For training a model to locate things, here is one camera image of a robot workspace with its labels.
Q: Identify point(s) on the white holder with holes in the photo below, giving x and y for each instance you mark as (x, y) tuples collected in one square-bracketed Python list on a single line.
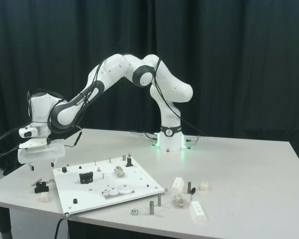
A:
[(178, 184), (198, 211)]

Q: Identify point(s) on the metal nut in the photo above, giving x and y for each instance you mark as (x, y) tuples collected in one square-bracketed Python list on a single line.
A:
[(134, 212)]

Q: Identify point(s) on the white task board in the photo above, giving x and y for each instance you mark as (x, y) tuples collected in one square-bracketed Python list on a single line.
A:
[(94, 199)]

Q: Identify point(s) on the white large gear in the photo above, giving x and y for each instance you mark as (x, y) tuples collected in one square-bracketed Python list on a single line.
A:
[(126, 189)]

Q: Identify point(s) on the dark metal peg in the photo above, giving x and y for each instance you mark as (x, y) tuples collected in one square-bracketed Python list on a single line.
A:
[(189, 187)]

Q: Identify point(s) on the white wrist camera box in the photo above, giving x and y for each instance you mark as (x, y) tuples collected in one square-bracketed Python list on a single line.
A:
[(27, 132)]

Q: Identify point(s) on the thick metal round peg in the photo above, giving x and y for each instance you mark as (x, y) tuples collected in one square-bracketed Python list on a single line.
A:
[(150, 207)]

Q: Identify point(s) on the beige metal connector plug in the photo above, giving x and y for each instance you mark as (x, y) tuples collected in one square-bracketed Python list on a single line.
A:
[(180, 200), (118, 173)]

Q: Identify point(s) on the black table leg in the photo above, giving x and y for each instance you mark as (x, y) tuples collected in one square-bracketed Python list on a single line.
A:
[(0, 224)]

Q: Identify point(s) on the white small gear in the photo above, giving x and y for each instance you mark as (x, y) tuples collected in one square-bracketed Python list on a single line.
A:
[(105, 193)]

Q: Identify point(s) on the black D-SUB plug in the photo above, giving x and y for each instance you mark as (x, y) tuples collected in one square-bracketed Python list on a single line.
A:
[(42, 188)]

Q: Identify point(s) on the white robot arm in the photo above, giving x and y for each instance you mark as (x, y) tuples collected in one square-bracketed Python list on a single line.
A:
[(114, 69)]

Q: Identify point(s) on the slim metal round peg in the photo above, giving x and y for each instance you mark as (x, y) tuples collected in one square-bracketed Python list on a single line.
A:
[(159, 200)]

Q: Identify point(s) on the black curtain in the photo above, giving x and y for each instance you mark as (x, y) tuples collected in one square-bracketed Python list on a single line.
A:
[(239, 49)]

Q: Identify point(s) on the white medium gear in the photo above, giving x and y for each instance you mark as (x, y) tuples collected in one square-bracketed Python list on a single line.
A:
[(113, 192)]

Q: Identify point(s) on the small white cube holder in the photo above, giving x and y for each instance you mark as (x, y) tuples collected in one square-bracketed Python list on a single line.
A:
[(205, 186), (45, 198)]

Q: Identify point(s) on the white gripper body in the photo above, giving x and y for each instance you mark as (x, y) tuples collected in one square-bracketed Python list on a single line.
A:
[(42, 155)]

